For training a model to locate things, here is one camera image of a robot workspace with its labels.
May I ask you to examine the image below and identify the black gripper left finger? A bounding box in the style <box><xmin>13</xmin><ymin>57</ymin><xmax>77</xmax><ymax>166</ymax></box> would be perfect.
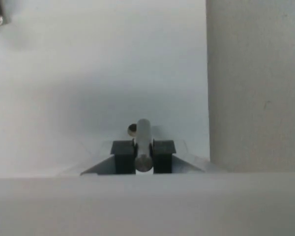
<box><xmin>79</xmin><ymin>140</ymin><xmax>138</xmax><ymax>176</ymax></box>

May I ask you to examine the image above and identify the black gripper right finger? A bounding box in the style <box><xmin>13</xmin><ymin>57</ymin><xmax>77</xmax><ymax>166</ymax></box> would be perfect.
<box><xmin>151</xmin><ymin>139</ymin><xmax>207</xmax><ymax>174</ymax></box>

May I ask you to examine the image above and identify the small metal round peg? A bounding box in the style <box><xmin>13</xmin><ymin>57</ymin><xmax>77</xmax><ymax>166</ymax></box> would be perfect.
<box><xmin>134</xmin><ymin>118</ymin><xmax>154</xmax><ymax>173</ymax></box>

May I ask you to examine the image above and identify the white task board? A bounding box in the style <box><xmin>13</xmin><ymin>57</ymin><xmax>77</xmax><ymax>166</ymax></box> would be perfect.
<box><xmin>0</xmin><ymin>0</ymin><xmax>211</xmax><ymax>177</ymax></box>

